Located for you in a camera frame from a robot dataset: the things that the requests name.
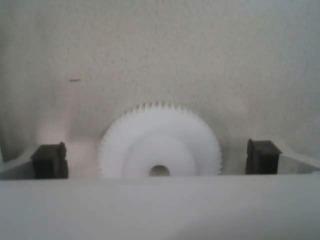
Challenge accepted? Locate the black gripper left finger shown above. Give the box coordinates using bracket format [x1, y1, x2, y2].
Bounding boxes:
[0, 141, 69, 181]

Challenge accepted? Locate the white large gear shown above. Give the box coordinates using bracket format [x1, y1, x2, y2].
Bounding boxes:
[97, 100, 222, 179]

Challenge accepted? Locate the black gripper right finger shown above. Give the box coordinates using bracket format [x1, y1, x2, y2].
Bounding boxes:
[245, 138, 320, 176]

